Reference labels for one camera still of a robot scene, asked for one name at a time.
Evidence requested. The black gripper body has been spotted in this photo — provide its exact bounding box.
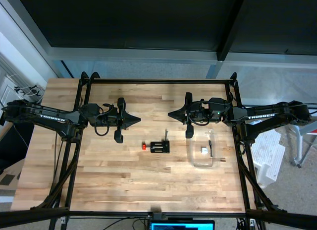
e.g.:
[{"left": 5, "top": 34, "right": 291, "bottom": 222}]
[
  {"left": 184, "top": 92, "right": 208, "bottom": 139},
  {"left": 107, "top": 97, "right": 126, "bottom": 144}
]

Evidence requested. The clear plastic tub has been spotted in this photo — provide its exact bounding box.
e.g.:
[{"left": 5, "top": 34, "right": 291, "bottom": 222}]
[{"left": 189, "top": 130, "right": 221, "bottom": 170}]

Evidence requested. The black clamp with orange knob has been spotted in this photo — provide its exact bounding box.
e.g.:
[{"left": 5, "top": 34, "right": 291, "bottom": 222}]
[{"left": 142, "top": 141, "right": 170, "bottom": 154}]

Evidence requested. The laptop screen with blue edge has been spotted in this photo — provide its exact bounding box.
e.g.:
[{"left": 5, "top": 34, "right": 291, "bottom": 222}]
[{"left": 148, "top": 220, "right": 215, "bottom": 230}]

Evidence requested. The dark window pane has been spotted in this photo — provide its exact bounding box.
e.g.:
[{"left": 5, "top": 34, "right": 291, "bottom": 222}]
[
  {"left": 14, "top": 0, "right": 246, "bottom": 52},
  {"left": 227, "top": 0, "right": 317, "bottom": 55}
]

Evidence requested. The grey metal stand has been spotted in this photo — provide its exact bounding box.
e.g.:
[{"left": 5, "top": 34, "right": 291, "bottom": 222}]
[{"left": 279, "top": 115, "right": 317, "bottom": 169}]

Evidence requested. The flat cardboard box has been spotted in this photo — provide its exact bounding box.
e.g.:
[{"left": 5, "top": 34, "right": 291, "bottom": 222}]
[{"left": 0, "top": 158, "right": 25, "bottom": 191}]

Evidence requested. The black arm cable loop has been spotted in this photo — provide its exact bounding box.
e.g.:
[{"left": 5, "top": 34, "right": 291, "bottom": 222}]
[{"left": 187, "top": 100, "right": 211, "bottom": 126}]

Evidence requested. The braided black cable loop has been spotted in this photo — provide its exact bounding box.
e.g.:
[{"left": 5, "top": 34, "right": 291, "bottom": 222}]
[{"left": 95, "top": 124, "right": 110, "bottom": 137}]

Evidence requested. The thin black cable hook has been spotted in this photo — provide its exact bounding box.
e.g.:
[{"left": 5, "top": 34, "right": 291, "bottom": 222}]
[{"left": 102, "top": 103, "right": 115, "bottom": 115}]

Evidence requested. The black metal frame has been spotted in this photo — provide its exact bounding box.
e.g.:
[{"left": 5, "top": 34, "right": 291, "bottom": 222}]
[{"left": 0, "top": 71, "right": 317, "bottom": 230}]

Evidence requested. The small black camera box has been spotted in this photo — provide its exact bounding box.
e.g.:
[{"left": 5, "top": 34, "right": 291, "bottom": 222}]
[{"left": 148, "top": 210, "right": 164, "bottom": 220}]

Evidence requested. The black floor cable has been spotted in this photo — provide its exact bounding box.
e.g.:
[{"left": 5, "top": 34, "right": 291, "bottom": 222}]
[{"left": 132, "top": 218, "right": 149, "bottom": 230}]

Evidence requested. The black and white cable bundle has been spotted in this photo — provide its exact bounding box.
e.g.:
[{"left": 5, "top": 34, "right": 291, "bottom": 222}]
[{"left": 13, "top": 84, "right": 42, "bottom": 98}]

